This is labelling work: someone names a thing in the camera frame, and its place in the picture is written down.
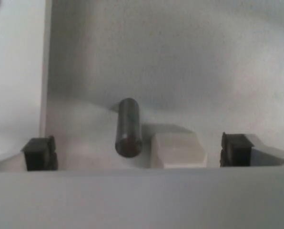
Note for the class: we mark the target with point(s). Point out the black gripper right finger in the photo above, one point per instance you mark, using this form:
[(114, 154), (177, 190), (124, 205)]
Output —
[(237, 150)]

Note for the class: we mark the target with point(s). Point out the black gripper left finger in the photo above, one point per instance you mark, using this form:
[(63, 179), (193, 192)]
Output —
[(39, 155)]

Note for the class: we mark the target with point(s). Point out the dark metal round peg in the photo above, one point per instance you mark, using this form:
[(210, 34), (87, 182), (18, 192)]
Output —
[(128, 133)]

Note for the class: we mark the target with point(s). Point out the white task board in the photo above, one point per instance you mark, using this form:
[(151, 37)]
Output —
[(156, 59)]

